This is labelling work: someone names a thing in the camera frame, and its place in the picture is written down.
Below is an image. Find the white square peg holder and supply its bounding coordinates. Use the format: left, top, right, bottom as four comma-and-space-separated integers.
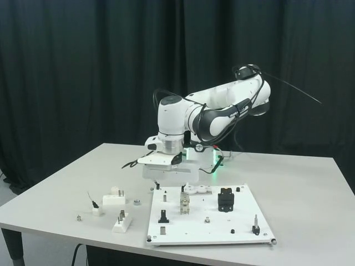
111, 214, 133, 233

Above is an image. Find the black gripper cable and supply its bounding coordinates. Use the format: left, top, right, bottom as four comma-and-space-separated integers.
121, 158, 140, 170

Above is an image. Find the black floor cable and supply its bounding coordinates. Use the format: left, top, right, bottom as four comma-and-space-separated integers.
72, 243, 85, 266

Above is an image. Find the black curtain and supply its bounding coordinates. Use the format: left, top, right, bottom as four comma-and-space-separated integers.
0, 0, 355, 192

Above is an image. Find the black control cabinet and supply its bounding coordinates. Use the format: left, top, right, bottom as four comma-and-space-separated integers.
85, 245, 152, 266

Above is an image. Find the black cable tie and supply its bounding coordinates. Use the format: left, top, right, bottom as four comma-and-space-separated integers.
262, 71, 323, 105

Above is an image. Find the white mounting plate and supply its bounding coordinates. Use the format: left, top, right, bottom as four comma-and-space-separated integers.
138, 154, 174, 167

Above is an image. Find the black Ethernet plug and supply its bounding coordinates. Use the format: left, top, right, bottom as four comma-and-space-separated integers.
87, 191, 100, 211

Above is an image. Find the black table leg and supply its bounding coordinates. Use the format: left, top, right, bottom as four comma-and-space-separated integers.
1, 228, 24, 266

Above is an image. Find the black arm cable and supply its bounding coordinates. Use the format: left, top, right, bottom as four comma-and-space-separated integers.
152, 64, 264, 145

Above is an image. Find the white round peg holder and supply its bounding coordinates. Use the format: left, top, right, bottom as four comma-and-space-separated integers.
102, 194, 127, 206

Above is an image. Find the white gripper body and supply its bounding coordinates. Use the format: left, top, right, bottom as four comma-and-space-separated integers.
141, 162, 200, 186

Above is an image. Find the white task board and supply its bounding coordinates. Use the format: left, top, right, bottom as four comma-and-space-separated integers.
146, 184, 277, 247

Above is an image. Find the black D-SUB plug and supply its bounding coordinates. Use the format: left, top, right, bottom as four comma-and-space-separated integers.
217, 187, 236, 213

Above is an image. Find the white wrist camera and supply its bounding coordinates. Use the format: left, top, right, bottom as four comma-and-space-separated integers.
144, 135, 163, 152

